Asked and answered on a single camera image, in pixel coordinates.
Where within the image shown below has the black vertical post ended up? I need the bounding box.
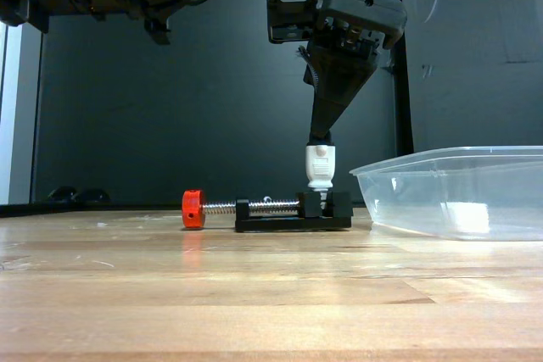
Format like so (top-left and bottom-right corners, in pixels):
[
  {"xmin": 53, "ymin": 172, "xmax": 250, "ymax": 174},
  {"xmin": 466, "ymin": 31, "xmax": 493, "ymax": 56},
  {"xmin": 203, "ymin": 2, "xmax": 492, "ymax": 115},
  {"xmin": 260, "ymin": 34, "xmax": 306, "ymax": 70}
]
[{"xmin": 389, "ymin": 31, "xmax": 416, "ymax": 156}]

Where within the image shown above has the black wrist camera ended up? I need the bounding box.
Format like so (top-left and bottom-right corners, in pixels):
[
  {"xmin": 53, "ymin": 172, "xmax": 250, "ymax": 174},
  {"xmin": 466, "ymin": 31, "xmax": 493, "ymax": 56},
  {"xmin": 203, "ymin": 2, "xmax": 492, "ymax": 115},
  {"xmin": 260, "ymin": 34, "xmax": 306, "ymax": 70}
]
[{"xmin": 265, "ymin": 0, "xmax": 323, "ymax": 45}]

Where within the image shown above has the white power plug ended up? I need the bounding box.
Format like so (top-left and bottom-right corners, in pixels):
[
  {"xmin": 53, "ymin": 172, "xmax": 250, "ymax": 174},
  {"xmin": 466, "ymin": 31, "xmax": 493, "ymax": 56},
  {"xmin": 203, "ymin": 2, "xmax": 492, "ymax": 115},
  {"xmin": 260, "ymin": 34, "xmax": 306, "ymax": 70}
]
[{"xmin": 304, "ymin": 143, "xmax": 337, "ymax": 192}]

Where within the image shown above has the clear plastic container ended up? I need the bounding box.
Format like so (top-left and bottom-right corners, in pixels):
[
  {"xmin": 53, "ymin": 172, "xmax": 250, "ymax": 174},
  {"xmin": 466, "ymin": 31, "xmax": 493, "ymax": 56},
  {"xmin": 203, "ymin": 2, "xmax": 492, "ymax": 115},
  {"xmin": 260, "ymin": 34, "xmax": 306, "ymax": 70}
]
[{"xmin": 348, "ymin": 145, "xmax": 543, "ymax": 242}]

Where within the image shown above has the black vise with red knob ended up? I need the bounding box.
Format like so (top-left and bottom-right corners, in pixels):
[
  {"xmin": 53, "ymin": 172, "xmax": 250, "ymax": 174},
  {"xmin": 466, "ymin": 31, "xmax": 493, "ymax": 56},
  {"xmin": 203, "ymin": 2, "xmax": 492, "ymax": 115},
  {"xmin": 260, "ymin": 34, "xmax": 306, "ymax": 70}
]
[{"xmin": 181, "ymin": 188, "xmax": 354, "ymax": 234}]

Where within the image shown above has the black metal frame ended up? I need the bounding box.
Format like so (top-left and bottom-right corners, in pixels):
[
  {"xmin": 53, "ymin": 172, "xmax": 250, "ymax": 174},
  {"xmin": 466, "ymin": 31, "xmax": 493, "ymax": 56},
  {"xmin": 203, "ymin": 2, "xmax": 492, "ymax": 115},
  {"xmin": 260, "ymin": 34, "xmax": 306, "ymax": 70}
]
[{"xmin": 0, "ymin": 186, "xmax": 374, "ymax": 218}]

